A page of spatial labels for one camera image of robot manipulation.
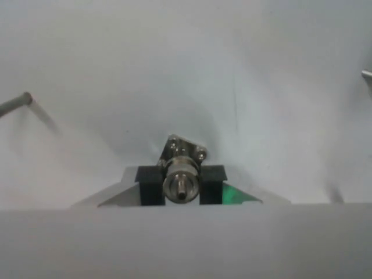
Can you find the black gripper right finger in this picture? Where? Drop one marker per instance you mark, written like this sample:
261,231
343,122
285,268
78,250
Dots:
213,186

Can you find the thin metal round peg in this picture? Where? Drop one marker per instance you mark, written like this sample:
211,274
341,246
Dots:
16,104

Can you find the metal BNC plug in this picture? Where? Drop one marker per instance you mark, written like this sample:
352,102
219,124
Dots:
181,183

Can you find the white task board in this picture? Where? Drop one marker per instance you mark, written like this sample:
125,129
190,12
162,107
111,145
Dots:
145,58

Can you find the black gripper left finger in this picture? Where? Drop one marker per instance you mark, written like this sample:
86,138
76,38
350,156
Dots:
151,186

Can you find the metal square peg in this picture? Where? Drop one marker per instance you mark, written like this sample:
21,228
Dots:
367,74

